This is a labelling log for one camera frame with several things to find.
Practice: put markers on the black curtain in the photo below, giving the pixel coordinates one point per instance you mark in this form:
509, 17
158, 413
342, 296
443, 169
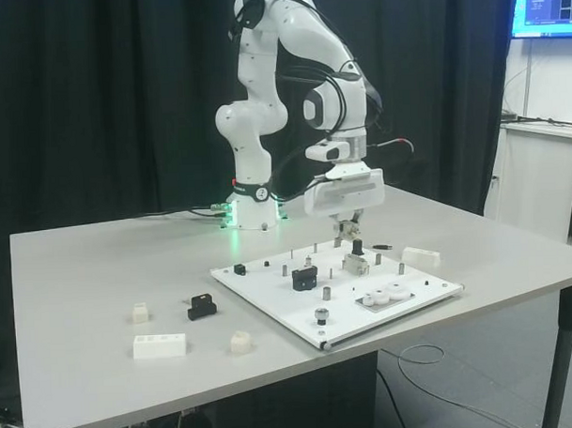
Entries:
99, 112

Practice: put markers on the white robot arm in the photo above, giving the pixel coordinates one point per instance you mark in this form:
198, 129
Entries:
255, 130

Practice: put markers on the blue screen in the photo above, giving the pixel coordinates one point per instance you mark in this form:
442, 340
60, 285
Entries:
546, 7

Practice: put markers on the white holder block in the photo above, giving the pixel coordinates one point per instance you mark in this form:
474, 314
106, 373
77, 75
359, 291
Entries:
420, 257

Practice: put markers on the white small gear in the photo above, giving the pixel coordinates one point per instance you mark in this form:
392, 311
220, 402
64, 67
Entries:
368, 301

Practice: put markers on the black box under table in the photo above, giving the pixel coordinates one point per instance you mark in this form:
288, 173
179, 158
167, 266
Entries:
283, 397

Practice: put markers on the metal round peg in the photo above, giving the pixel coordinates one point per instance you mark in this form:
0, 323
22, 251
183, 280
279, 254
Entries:
285, 270
326, 293

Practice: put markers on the metal BNC plug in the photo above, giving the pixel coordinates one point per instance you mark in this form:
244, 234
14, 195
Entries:
320, 316

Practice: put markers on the black table leg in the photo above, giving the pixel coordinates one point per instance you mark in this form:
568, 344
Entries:
561, 354

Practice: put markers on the small white round holder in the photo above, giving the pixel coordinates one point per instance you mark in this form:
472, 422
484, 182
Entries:
240, 342

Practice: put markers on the white large gear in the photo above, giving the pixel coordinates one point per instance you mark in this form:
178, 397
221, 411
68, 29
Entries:
398, 292

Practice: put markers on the black D-SUB socket block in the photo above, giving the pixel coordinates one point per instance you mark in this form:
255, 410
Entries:
304, 278

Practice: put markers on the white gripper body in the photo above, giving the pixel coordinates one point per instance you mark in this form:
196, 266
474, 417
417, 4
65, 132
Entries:
346, 193

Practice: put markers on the white cabinet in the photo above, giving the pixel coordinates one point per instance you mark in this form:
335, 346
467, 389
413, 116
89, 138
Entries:
534, 186

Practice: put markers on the long white holder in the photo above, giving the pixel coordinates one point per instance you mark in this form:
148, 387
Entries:
159, 345

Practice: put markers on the black D-SUB plug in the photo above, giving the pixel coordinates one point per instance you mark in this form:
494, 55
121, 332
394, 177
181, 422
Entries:
201, 307

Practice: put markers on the small black block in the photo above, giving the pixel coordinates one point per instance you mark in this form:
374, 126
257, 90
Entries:
240, 269

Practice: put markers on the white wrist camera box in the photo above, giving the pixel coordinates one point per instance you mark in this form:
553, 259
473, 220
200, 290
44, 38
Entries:
323, 152

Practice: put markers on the white task board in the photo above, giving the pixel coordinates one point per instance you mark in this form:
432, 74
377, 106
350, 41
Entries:
280, 308

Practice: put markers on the waterproof plug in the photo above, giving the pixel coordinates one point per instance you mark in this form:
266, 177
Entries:
349, 230

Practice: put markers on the white medium gear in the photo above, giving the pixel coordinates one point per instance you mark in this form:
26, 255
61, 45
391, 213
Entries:
378, 296

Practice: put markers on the small white square holder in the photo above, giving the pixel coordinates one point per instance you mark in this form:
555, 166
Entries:
140, 312

